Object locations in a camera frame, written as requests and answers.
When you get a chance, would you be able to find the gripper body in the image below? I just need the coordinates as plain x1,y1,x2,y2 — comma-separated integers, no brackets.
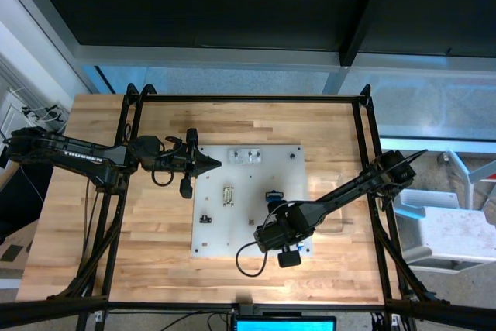
162,128,199,200
253,226,313,253

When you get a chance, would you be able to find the silver window frame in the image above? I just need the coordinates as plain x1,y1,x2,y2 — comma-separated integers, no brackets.
0,0,496,95

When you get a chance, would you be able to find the black building column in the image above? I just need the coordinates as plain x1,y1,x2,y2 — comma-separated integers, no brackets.
339,0,388,67

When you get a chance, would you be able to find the black table frame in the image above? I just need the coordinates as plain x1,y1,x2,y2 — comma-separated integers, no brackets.
0,83,496,331

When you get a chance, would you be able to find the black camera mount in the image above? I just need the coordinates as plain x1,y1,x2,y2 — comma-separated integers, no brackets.
235,295,256,315

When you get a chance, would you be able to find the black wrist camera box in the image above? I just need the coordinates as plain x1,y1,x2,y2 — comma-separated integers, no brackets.
277,249,302,269

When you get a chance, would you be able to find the clear plastic tub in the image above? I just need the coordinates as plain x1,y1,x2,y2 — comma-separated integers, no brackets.
308,171,354,236

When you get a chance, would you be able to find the white plastic stool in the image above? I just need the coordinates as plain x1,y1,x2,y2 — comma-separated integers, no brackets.
394,189,496,274

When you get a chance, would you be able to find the blue laptop screen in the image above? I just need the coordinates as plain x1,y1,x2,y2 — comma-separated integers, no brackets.
231,315,337,331

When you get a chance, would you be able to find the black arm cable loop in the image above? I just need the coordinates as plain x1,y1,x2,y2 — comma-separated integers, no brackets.
235,240,270,278
150,166,174,188

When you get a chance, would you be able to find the grey metal stand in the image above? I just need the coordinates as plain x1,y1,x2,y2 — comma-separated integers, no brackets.
437,149,496,210

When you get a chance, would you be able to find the white board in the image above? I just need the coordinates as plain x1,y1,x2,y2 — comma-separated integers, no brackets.
191,144,313,258

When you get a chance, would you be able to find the white cable bundle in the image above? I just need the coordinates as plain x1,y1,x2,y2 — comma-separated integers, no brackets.
21,104,70,125

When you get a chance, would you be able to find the brown cardboard box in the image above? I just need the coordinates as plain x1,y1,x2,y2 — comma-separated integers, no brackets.
0,219,40,270

